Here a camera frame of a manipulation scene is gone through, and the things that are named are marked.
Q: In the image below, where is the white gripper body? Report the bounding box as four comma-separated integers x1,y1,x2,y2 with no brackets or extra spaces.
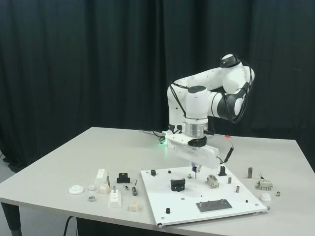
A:
170,142,220,171

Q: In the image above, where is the black table leg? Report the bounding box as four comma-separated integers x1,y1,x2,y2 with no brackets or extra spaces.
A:
0,202,20,236

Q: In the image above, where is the thin black rod on wire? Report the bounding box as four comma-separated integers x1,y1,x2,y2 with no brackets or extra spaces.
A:
206,131,235,164

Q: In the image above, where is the black floor cable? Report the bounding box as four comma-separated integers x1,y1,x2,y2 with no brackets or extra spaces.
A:
64,215,76,236

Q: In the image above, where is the grey waterproof plug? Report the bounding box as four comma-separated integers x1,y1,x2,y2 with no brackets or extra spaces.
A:
256,173,270,191

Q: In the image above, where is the silver wrist ring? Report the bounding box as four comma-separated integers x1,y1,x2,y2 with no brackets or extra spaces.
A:
185,121,209,138

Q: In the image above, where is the white task board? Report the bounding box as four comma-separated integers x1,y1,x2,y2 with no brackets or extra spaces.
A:
140,165,269,227

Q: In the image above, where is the black curtain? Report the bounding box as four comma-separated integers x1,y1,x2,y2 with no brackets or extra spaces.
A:
0,0,315,171

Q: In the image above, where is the white large gear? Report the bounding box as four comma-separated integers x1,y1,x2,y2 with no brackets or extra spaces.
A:
68,185,85,197

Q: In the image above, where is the black D-SUB plug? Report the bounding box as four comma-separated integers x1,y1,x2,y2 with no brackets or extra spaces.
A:
116,172,130,184

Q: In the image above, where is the white peg holder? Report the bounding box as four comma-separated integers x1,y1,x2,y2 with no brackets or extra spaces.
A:
108,189,122,208
94,168,108,185

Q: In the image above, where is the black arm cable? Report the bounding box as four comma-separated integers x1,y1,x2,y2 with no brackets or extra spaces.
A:
220,55,256,125
169,83,189,119

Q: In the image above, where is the black box under table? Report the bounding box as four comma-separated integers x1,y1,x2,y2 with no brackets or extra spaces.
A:
75,217,158,236

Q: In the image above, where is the black base cable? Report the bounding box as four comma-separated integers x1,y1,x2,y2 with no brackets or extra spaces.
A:
137,129,168,144

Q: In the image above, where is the flat white mounting plate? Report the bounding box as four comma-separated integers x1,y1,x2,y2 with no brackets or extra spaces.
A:
167,134,198,147

